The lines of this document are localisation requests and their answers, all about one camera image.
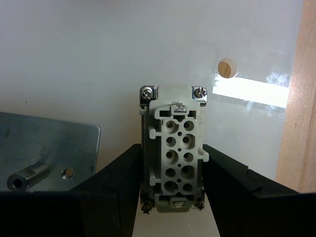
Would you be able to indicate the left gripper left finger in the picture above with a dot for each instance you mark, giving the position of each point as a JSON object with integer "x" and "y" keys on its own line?
{"x": 98, "y": 209}

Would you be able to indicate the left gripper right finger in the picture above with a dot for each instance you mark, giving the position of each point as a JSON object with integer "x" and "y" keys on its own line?
{"x": 247, "y": 212}

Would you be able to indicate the beige HAN10E connector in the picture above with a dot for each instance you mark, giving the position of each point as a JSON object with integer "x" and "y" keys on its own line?
{"x": 177, "y": 148}

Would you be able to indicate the silver metal standoff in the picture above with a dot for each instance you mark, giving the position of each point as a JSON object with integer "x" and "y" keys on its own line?
{"x": 22, "y": 180}

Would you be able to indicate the grey metal plate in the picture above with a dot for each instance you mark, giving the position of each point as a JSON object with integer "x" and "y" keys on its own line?
{"x": 49, "y": 138}

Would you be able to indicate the white plastic board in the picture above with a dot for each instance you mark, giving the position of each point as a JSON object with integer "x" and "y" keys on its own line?
{"x": 98, "y": 61}

